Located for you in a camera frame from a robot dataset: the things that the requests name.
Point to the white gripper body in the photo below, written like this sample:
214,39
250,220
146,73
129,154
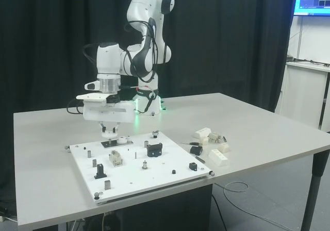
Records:
111,113

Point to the white large gear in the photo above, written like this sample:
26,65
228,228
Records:
107,135

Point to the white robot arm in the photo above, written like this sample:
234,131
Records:
108,58

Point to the white medium gear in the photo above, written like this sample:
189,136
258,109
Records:
121,140

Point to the metal square peg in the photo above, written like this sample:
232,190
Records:
107,185
94,163
89,154

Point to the thin black rod red tag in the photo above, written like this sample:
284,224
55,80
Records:
127,87

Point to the metal round peg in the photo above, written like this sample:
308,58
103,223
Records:
146,144

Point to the metal BNC plug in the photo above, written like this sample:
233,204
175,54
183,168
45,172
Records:
145,165

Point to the white task board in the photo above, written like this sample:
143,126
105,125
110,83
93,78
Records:
134,179

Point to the thin dark rod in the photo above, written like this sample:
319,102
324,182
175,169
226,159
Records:
192,143

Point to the black D-SUB plug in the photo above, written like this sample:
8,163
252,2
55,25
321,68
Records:
196,150

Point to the white peg holder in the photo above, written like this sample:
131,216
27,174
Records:
203,132
223,147
205,140

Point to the dark metal peg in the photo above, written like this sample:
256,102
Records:
200,159

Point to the beige waterproof plug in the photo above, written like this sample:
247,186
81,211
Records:
214,137

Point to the black curtain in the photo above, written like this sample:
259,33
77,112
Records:
51,35

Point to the white holder with square holes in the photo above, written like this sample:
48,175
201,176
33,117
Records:
218,159

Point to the white cabinet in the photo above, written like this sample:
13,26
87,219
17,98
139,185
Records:
304,94

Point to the black table leg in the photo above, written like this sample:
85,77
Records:
316,189

